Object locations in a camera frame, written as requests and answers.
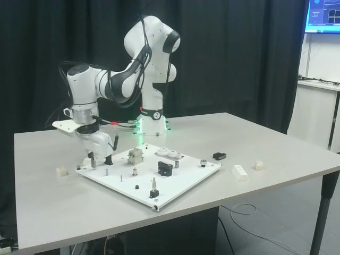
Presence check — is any blue screen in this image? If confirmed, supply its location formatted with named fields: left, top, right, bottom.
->
left=304, top=0, right=340, bottom=35

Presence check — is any flat white mounting plate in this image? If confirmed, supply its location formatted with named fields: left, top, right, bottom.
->
left=52, top=120, right=81, bottom=134

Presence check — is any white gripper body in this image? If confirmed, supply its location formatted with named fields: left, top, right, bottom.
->
left=76, top=130, right=113, bottom=160

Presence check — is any beige connector block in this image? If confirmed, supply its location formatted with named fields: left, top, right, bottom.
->
left=127, top=148, right=143, bottom=166

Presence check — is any black socket block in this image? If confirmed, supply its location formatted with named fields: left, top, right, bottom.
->
left=157, top=160, right=174, bottom=179

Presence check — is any black curtain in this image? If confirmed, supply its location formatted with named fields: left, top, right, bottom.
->
left=0, top=0, right=311, bottom=240

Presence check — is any black upper arm cable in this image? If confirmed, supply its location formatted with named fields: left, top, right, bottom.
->
left=166, top=52, right=173, bottom=90

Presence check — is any black base cable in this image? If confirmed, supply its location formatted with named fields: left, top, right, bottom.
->
left=116, top=119, right=142, bottom=132

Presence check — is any white task board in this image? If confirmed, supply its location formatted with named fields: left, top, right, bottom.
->
left=75, top=144, right=222, bottom=213

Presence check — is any white power strip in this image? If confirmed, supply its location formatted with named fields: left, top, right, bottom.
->
left=0, top=237, right=14, bottom=253

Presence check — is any pale shaft on black base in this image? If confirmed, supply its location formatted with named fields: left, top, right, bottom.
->
left=149, top=177, right=159, bottom=200

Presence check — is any long white holder with holes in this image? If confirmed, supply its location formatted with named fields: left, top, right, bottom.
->
left=231, top=164, right=249, bottom=182

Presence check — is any black forearm cable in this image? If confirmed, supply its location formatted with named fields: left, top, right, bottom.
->
left=58, top=61, right=81, bottom=107

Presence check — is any grey floor cable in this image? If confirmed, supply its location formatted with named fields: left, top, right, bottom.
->
left=221, top=202, right=302, bottom=255

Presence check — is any thin black rod red tag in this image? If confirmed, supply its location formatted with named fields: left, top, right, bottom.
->
left=92, top=115, right=120, bottom=150

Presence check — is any white cabinet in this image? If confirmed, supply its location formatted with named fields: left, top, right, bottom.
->
left=287, top=79, right=340, bottom=155

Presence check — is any dark table leg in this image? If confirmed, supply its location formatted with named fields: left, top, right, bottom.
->
left=310, top=173, right=338, bottom=255

